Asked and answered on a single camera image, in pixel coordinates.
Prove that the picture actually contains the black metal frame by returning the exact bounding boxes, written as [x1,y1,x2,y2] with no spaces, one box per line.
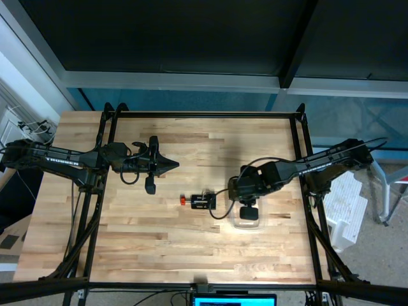
[0,101,408,306]

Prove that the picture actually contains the grey metal chair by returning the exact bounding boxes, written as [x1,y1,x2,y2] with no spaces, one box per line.
[371,159,408,228]

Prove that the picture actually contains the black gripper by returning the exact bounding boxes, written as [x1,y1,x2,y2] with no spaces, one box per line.
[120,136,180,196]
[228,173,265,221]

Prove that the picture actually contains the blue laptop screen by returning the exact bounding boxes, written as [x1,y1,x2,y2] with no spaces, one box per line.
[191,293,277,306]

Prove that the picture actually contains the black vise with red knob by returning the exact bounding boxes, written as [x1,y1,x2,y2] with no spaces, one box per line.
[178,189,217,211]

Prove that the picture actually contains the clear plastic tub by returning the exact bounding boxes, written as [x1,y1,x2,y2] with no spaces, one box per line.
[224,177,268,230]

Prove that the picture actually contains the white plastic step stool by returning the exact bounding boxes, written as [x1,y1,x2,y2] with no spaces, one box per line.
[321,173,370,254]

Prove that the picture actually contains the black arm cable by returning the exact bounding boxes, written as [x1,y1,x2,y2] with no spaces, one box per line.
[208,157,288,221]
[119,142,152,186]

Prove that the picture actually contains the black table-level camera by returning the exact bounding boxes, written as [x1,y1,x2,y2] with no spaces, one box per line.
[191,276,215,293]

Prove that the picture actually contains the black and white cable bundle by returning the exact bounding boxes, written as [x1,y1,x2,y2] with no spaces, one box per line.
[15,119,55,141]

